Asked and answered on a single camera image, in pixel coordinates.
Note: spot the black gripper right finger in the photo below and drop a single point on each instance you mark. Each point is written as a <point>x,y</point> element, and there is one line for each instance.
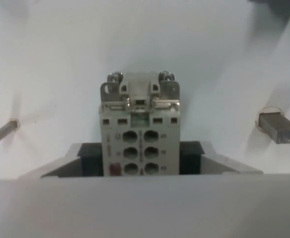
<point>191,161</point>

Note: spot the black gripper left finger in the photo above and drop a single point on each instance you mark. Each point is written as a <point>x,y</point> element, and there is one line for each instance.
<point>90,161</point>

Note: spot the grey waterproof plug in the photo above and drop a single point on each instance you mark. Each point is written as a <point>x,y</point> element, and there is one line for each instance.
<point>140,138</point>

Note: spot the thin metal square peg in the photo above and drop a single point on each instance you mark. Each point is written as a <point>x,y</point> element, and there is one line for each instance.
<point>3,131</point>

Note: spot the white task board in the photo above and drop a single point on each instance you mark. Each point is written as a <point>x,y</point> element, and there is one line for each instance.
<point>145,37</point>

